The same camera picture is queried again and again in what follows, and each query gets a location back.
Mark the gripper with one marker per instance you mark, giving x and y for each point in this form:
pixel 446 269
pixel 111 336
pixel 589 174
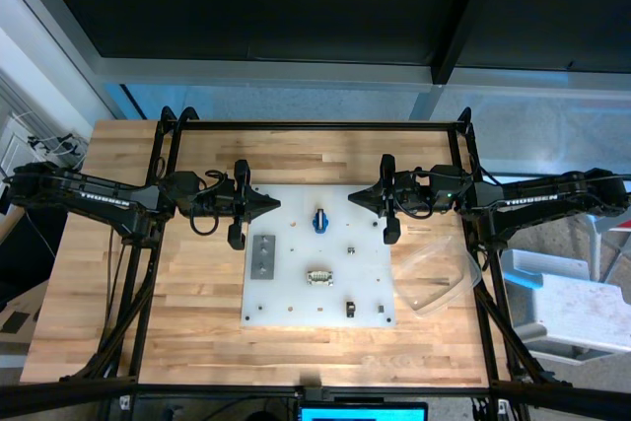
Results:
pixel 401 194
pixel 240 194

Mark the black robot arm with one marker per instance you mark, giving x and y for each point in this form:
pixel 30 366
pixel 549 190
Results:
pixel 532 199
pixel 103 199

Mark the silver bar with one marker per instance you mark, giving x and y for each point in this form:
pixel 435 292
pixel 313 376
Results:
pixel 320 218

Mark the blue bar clamp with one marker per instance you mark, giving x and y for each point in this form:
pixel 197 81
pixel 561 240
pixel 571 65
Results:
pixel 320 230

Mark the grey metal plate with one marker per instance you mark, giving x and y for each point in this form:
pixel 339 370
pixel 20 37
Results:
pixel 257 263

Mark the beige connector housing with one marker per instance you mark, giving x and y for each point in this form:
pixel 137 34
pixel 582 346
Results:
pixel 320 278

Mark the white task board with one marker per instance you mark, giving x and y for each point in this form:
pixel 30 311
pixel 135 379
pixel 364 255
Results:
pixel 296 293

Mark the screen with blue edge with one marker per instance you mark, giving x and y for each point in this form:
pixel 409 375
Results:
pixel 360 413

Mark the white step stool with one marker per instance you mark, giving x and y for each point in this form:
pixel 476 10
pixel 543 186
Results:
pixel 581 302

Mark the cardboard box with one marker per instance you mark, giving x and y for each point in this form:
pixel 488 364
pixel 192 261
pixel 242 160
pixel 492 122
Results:
pixel 20 307

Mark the black metal frame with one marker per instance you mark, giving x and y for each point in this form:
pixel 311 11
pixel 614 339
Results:
pixel 315 125

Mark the black post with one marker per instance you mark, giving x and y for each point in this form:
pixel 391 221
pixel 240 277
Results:
pixel 458 21

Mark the small black camera mount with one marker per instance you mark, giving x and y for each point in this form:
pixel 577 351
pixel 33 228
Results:
pixel 312 393

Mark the white tubular chair frame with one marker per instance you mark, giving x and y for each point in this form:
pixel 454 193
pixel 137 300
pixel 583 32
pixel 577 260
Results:
pixel 595 253

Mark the silver frame bracket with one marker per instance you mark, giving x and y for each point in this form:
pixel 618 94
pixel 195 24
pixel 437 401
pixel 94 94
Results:
pixel 503 405
pixel 125 402

